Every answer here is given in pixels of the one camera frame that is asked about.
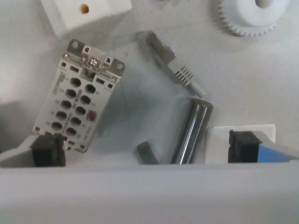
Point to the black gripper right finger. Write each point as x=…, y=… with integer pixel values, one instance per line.
x=243, y=149

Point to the dark metal square peg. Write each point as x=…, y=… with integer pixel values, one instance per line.
x=147, y=152

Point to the white large gear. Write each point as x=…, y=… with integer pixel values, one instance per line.
x=252, y=16

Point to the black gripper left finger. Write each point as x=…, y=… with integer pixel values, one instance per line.
x=47, y=151

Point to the metal round peg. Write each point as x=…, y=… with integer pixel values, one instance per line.
x=191, y=133

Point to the grey Ethernet plug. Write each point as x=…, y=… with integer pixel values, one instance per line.
x=172, y=63

